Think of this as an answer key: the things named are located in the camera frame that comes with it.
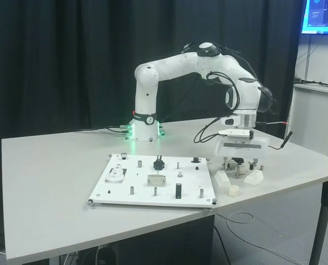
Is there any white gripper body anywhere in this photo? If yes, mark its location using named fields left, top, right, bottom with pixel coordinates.
left=214, top=136, right=270, bottom=161

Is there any wide white peg holder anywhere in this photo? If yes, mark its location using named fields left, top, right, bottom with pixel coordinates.
left=243, top=169, right=265, bottom=185

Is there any long white peg holder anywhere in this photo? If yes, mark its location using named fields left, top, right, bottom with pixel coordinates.
left=213, top=170, right=232, bottom=188

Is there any thin black probe rod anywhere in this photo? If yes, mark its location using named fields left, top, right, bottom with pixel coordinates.
left=256, top=119, right=294, bottom=151

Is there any white cabinet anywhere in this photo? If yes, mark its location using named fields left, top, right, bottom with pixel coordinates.
left=286, top=82, right=328, bottom=160

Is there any white task board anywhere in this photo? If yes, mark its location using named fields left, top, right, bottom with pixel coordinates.
left=87, top=153, right=219, bottom=208

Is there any dark grey table leg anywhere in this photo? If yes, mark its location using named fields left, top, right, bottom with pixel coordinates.
left=309, top=181, right=328, bottom=265

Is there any white large gear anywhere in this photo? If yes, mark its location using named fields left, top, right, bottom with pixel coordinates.
left=106, top=172, right=125, bottom=183

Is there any black under-table box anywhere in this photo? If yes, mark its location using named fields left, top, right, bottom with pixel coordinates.
left=58, top=212, right=216, bottom=265

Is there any blue screen monitor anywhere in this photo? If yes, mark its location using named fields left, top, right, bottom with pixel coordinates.
left=300, top=0, right=328, bottom=35

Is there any black curtain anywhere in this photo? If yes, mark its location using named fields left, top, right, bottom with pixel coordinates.
left=0, top=0, right=302, bottom=243

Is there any flat white mount plate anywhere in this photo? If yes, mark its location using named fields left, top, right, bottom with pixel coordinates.
left=218, top=128, right=254, bottom=139

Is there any silver flange ring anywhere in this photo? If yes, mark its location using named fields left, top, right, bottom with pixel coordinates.
left=239, top=113, right=257, bottom=129

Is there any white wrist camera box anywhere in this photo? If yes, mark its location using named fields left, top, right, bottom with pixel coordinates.
left=221, top=116, right=239, bottom=126

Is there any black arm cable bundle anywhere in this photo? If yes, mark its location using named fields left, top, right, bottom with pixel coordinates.
left=180, top=41, right=279, bottom=151

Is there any thin grey floor cable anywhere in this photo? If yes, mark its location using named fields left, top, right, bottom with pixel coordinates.
left=216, top=211, right=319, bottom=249

